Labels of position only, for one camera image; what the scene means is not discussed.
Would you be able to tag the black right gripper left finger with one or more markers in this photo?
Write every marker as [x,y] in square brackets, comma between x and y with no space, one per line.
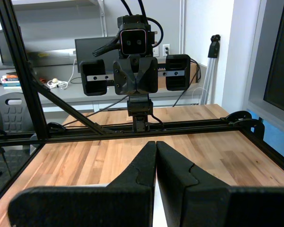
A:
[85,205]

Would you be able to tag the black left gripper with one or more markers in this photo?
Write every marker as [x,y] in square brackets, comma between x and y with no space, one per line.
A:
[93,67]

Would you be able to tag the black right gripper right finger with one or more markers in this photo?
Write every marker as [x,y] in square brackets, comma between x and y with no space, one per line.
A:
[227,208]

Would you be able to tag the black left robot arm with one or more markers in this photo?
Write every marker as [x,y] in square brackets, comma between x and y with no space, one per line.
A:
[140,106]

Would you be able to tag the black computer monitor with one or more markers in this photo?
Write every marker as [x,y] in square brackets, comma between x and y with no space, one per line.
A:
[94,52]
[4,47]

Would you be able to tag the aluminium profile stand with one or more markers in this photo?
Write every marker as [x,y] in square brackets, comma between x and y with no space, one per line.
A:
[211,71]

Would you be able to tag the grey plastic chair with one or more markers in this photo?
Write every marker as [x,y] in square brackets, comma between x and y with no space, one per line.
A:
[14,113]

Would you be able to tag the stack of books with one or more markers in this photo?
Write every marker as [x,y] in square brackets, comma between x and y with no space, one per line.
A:
[10,81]

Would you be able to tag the white wall outlet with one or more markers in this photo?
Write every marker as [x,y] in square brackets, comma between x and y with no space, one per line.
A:
[155,50]
[166,49]

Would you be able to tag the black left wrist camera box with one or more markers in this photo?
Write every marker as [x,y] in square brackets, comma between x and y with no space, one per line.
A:
[133,42]

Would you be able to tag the grey shelf rail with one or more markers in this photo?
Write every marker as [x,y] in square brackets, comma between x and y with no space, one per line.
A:
[103,19]

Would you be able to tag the black metal frame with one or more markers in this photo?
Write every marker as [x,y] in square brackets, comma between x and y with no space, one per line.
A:
[26,78]

